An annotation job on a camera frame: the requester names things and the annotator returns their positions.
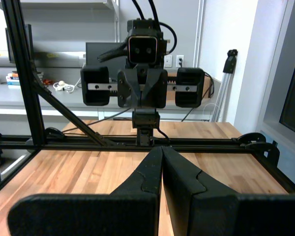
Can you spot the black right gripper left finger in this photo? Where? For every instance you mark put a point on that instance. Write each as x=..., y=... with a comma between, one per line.
x=88, y=214

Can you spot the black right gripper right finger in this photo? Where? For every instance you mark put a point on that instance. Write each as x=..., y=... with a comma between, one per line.
x=236, y=216

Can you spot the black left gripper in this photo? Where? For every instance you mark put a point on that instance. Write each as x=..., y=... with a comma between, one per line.
x=94, y=76

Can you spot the wide black monitor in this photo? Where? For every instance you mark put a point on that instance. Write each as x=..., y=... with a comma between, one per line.
x=100, y=54

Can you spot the brown cardboard box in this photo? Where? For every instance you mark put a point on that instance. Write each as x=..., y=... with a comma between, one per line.
x=207, y=84

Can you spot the stack of books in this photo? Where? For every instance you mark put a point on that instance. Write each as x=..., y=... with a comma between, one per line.
x=13, y=79

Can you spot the grey desk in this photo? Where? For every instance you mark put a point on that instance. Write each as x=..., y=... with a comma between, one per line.
x=7, y=98

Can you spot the small black monitor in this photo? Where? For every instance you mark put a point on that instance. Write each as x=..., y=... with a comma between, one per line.
x=11, y=44

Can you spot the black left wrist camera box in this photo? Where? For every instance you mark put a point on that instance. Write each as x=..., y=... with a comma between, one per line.
x=142, y=49

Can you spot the white wall outlet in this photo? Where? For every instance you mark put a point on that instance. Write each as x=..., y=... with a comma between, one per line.
x=168, y=61
x=180, y=61

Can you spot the white wall shelf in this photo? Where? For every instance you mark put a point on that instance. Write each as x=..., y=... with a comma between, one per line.
x=64, y=6

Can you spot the black aluminium frame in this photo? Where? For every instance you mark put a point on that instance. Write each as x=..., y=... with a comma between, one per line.
x=27, y=98

